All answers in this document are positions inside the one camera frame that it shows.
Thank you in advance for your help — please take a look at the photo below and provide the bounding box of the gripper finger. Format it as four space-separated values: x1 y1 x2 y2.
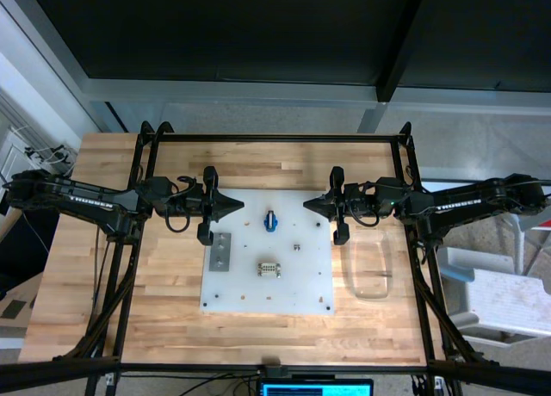
214 204 246 224
302 203 334 221
215 189 246 207
302 192 333 207

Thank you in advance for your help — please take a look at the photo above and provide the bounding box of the clear plastic tub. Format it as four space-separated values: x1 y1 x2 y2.
344 231 396 301

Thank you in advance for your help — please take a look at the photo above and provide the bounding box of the black flat pad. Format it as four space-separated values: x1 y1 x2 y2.
2 300 25 319

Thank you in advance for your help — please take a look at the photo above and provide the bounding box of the beige HAN10-E connector insert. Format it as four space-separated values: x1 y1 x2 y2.
257 261 284 280

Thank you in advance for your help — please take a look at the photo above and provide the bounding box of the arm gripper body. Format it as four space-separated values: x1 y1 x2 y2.
328 164 369 247
183 165 221 248

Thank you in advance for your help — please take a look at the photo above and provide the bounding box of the white mounting board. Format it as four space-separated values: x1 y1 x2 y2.
200 189 337 315

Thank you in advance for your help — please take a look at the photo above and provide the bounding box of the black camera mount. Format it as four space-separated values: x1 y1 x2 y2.
259 356 284 378

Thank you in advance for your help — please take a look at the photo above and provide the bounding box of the black wall column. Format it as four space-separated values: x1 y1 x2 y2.
375 0 431 104

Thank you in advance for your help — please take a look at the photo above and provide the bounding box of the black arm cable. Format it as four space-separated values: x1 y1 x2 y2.
349 183 381 229
163 175 203 235

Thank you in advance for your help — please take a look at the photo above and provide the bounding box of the black table frame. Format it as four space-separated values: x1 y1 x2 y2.
0 120 551 396

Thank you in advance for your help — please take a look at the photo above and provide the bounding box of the power strip with plugs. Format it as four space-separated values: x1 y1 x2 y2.
23 142 74 171

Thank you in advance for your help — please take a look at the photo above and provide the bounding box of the blue-edged screen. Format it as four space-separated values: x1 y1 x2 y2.
257 378 375 396

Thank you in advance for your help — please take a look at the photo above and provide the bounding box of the white step stool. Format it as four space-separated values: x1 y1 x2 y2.
443 244 551 350

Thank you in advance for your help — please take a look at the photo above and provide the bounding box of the grey metal bar with posts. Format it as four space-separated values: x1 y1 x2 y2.
207 231 233 271

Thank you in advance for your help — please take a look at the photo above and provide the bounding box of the blue plug holder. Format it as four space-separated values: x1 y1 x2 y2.
261 210 280 234

